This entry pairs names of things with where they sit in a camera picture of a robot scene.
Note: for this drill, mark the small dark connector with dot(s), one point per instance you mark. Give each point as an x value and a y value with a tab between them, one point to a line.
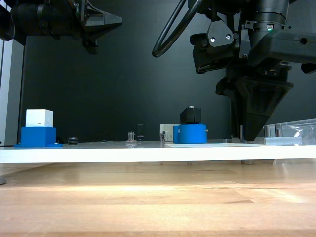
162	138

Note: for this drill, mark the white cube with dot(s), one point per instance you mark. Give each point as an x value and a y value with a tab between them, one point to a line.
39	118

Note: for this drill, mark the clear plastic tub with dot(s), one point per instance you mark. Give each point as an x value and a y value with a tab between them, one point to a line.
306	130

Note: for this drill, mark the blue round holder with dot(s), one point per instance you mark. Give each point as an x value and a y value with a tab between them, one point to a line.
190	134

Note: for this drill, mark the grey steel cylinder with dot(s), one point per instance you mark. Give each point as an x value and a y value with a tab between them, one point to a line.
242	133

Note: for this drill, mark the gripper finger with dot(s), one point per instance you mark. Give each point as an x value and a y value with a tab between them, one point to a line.
261	103
225	87
90	47
111	21

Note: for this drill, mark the aluminium plate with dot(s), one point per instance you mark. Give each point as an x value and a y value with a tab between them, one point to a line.
284	141

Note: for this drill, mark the blue square holder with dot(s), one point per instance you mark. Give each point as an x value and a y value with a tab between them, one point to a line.
37	137

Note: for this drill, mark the short silver metal standoff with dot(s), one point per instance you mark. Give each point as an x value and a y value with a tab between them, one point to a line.
278	130
267	130

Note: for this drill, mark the white board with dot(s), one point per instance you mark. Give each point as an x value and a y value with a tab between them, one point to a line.
98	154

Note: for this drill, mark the clear plastic standoff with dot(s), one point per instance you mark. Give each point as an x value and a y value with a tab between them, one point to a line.
131	138

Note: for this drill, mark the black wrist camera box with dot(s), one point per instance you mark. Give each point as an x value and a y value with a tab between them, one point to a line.
209	59

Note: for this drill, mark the white connector housing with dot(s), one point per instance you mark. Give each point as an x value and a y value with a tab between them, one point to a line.
168	132

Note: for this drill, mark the black knurled cap screw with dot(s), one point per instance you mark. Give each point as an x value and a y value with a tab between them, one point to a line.
73	140

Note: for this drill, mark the metal board foot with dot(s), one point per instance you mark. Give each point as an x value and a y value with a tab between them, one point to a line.
248	162

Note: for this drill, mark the black block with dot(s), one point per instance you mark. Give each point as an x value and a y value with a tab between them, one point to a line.
190	116

